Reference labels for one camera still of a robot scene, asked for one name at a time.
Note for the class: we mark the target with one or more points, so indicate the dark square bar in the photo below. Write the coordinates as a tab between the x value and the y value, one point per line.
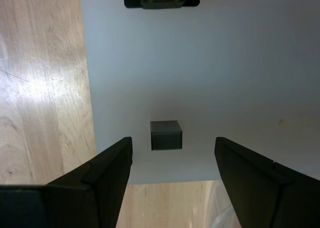
166	135

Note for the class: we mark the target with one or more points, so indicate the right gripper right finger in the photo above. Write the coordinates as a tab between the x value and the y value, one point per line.
270	193

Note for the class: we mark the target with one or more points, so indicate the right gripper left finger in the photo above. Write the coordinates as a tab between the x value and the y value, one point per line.
75	200

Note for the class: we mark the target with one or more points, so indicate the white taskboard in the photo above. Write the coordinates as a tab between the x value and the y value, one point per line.
200	63

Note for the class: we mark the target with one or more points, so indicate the clear plastic tub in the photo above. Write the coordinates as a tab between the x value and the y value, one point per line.
222	220

